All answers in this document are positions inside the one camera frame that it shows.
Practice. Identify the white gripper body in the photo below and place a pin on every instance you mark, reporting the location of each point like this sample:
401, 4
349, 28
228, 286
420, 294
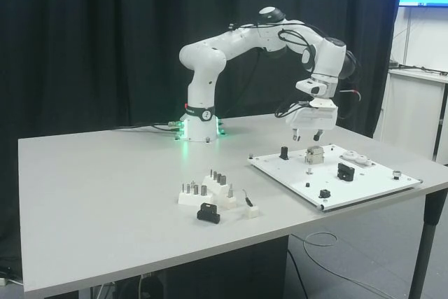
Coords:
311, 118

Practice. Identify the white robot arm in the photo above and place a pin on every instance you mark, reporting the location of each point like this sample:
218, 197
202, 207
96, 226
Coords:
203, 68

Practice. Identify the large metal square peg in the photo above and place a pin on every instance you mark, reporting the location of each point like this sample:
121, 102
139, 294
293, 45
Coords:
224, 180

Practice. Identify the medium metal square peg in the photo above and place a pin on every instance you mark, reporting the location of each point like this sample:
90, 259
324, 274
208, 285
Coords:
219, 179

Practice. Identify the white stepped square peg holder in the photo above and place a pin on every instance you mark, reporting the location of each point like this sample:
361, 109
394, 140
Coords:
218, 192

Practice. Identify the large metal round peg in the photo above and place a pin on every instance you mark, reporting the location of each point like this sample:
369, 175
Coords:
203, 190

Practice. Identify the medium metal round peg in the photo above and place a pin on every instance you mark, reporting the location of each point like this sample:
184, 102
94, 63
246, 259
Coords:
196, 190

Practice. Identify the black USB plug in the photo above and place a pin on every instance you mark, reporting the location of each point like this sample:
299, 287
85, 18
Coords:
284, 152

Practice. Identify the white large gear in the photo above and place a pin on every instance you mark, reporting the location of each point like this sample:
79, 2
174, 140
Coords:
350, 155

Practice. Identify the white task board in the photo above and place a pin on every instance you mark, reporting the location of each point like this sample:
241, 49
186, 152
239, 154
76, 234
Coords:
297, 180

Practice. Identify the black waterproof plug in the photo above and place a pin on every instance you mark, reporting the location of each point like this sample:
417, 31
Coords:
346, 172

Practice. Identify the white medium gear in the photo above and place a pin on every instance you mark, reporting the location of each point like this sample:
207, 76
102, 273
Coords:
360, 159

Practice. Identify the white small gear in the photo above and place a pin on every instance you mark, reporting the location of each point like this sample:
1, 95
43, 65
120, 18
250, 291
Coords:
369, 163

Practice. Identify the metal BNC plug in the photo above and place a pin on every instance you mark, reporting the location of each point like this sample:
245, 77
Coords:
230, 191

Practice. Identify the small white Ethernet plug holder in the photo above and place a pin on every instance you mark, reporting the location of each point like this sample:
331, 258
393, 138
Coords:
251, 212

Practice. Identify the white cabinet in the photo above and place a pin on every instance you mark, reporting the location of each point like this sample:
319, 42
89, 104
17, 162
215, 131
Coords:
413, 113

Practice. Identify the black D-SUB plug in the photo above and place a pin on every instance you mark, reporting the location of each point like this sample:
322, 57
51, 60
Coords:
208, 214

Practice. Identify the black table leg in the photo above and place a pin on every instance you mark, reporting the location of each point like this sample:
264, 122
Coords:
427, 243

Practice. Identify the black curtain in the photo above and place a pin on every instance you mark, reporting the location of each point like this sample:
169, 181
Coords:
87, 33

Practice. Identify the white power strip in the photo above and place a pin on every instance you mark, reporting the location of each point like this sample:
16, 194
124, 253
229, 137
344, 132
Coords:
3, 281

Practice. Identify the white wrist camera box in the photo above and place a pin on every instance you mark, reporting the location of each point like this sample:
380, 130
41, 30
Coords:
309, 87

